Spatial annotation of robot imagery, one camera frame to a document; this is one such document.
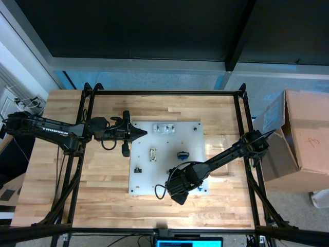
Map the grey steel peg block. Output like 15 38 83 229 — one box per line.
153 123 176 136

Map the blue screen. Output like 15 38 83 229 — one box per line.
153 236 224 247

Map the white task board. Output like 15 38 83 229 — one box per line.
127 120 211 198

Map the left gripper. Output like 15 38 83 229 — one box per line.
120 110 148 158

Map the black looped cable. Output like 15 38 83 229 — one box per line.
154 183 169 200
101 135 117 151

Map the clear plastic container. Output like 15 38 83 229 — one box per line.
205 136 236 179

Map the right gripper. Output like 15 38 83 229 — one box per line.
166 162 209 206

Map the cardboard box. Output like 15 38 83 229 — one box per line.
253 89 329 194

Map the black frame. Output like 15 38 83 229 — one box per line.
0 82 329 247

